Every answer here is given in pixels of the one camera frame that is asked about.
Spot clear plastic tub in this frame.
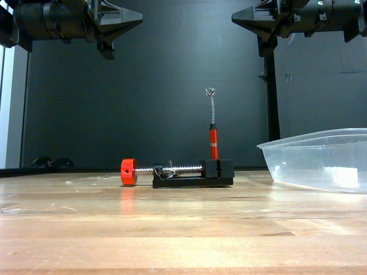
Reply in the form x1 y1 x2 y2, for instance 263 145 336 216
256 128 367 195

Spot black clamp with red knob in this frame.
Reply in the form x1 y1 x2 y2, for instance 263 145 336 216
120 158 235 189

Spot red RCA connector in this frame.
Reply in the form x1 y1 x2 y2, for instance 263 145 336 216
205 87 220 160

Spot thin silver wire leads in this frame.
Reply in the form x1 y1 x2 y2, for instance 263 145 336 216
154 160 178 180

